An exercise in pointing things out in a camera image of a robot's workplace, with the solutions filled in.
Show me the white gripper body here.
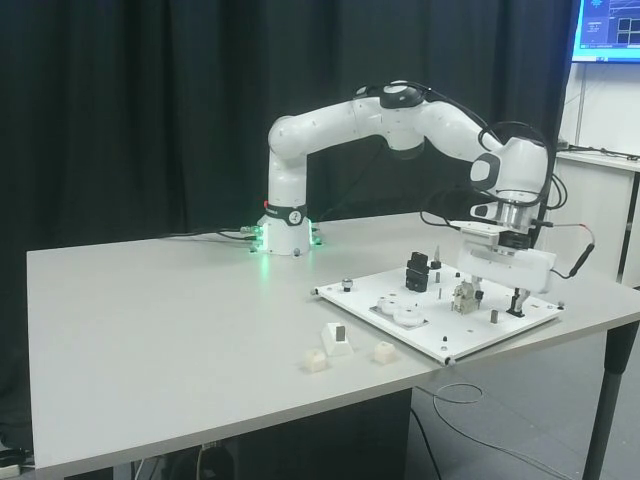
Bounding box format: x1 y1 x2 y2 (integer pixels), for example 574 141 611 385
454 238 558 296

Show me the white wedge peg holder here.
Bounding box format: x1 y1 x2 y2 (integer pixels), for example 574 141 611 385
319 322 355 357

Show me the black D-SUB plug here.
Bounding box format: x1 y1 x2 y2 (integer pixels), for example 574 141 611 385
403 251 432 294

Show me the white medium gear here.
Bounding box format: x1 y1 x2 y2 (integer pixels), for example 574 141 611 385
393 307 424 327

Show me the white cabinet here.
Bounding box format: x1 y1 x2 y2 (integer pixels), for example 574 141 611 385
553 144 640 291

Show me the white task board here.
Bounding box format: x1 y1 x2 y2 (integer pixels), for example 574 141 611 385
308 262 567 368

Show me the grey table leg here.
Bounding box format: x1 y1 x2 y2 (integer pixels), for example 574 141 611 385
597 323 640 480

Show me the blue screen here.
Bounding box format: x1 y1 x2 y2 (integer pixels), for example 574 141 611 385
571 0 640 65

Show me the black curtain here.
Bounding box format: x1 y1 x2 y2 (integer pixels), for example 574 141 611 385
0 0 584 451

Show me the grey floor cable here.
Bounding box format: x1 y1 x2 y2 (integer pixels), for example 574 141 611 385
431 381 556 480

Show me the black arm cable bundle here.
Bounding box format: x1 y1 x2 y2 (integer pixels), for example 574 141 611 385
354 82 569 236

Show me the black base cable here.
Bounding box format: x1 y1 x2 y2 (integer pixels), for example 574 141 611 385
167 225 261 242

